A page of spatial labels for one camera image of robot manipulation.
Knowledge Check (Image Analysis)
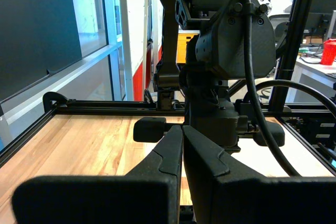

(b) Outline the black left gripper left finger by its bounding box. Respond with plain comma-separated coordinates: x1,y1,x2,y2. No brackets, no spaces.
12,125,183,224

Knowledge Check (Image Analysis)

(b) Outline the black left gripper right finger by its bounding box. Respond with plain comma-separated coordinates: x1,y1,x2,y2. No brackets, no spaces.
183,125,336,224

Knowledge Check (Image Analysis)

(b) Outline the dark computer monitor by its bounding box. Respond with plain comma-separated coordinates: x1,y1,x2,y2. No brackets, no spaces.
304,0,336,40

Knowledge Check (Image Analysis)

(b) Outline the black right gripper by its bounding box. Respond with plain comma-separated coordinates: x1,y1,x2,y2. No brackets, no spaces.
133,79,286,154

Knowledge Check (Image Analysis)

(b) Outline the black table clamp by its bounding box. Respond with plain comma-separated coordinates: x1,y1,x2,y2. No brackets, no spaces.
42,91,70,110

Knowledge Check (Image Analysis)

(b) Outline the white desk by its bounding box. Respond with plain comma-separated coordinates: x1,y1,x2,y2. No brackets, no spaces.
285,50,336,104

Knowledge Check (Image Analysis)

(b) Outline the glass window metal frame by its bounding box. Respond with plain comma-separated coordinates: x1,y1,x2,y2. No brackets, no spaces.
67,0,127,101

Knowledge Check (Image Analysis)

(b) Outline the grey office chair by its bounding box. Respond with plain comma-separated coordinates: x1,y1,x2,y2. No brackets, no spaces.
268,13,291,51

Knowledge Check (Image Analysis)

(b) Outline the yellow cabinet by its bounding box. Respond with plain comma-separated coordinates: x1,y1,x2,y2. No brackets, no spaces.
177,29,201,64

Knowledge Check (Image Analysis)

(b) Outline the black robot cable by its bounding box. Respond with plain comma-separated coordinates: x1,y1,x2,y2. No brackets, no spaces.
255,79,336,120
166,0,302,177

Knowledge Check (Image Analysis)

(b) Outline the black aluminium frame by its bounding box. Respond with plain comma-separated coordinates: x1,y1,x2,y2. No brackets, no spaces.
0,0,336,176

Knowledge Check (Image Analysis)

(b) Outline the red and white cabinet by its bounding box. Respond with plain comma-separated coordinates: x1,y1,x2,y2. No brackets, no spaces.
132,42,164,102

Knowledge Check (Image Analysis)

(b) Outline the red cup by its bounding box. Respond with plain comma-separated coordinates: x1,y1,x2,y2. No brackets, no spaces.
320,38,336,66

